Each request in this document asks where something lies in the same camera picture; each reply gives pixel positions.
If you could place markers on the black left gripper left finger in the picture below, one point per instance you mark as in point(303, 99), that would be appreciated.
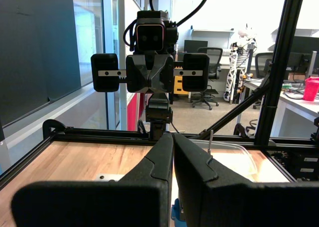
point(99, 204)

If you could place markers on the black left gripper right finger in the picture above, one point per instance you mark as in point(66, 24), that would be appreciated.
point(249, 207)

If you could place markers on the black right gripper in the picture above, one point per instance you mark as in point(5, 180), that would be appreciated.
point(104, 62)

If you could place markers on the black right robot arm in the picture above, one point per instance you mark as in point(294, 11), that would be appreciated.
point(159, 112)

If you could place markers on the aluminium plate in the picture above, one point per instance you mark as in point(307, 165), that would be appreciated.
point(107, 177)

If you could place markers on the yellow drawer cabinet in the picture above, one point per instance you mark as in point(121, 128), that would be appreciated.
point(178, 86)

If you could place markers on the red cabinet panel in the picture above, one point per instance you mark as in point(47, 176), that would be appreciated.
point(135, 112)

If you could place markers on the clear plastic tub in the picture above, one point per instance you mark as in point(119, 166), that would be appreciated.
point(236, 159)

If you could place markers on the black computer monitor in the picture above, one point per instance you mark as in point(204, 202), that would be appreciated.
point(195, 46)
point(307, 47)

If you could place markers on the black mesh office chair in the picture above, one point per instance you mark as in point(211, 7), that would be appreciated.
point(210, 62)
point(261, 65)

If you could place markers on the black control box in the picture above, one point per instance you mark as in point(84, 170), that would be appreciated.
point(299, 164)

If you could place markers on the blue plastic piece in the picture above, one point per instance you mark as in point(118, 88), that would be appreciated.
point(177, 213)

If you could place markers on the grey metal pin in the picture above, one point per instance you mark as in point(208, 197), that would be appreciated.
point(210, 142)

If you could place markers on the white lattice robot figure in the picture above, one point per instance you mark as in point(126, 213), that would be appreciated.
point(235, 62)

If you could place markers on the white office desk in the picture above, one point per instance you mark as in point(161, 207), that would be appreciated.
point(294, 104)

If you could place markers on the red plastic cup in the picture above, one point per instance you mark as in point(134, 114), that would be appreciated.
point(311, 89)

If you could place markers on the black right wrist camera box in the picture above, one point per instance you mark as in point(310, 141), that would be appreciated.
point(150, 37)

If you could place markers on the white wall shelf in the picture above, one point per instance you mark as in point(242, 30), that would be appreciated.
point(211, 33)

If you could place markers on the black aluminium frame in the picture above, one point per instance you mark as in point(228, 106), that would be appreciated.
point(281, 62)

